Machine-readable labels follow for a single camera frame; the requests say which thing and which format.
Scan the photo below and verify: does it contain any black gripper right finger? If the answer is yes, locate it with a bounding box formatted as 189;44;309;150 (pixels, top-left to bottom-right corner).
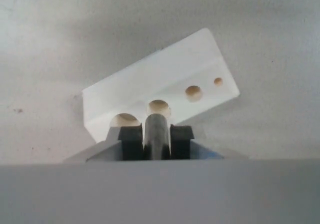
170;124;249;161

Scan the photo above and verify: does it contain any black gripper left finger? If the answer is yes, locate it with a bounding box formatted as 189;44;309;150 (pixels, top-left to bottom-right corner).
63;125;144;162

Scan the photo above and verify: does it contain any metal round peg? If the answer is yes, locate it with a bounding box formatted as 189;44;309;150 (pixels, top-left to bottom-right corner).
141;113;173;161

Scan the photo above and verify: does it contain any white peg holder with holes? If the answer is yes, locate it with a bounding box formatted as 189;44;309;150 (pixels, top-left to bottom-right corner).
81;28;240;144

